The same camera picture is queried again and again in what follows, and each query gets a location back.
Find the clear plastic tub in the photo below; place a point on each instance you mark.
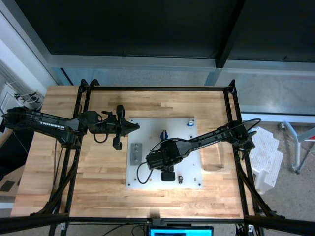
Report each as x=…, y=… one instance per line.
x=214, y=169

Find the small black connector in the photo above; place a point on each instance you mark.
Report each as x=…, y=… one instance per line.
x=180, y=179

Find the grey metal stand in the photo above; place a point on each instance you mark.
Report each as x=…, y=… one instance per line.
x=297, y=157

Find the grey metal bar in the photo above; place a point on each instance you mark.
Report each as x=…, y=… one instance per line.
x=133, y=159

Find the laptop with blue screen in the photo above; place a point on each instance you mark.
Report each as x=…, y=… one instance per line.
x=179, y=232

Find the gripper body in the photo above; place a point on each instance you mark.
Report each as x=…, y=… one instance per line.
x=118, y=143
x=168, y=177

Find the silver corner bracket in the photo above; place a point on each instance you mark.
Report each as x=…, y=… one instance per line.
x=250, y=228
x=63, y=226

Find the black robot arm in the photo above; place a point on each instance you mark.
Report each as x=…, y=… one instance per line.
x=209, y=141
x=49, y=124

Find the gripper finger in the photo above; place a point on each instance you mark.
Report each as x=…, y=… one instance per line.
x=130, y=124
x=130, y=130

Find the white plastic board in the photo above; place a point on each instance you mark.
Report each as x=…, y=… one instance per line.
x=137, y=127

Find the small black camera box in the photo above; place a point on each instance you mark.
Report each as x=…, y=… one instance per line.
x=156, y=220

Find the cardboard box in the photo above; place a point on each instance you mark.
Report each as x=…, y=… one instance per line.
x=14, y=177

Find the small blue white connector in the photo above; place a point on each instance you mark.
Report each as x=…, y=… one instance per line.
x=190, y=123

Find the black aluminium frame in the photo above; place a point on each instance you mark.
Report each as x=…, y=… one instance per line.
x=157, y=88

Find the blue plug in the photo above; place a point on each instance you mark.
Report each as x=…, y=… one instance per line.
x=162, y=135

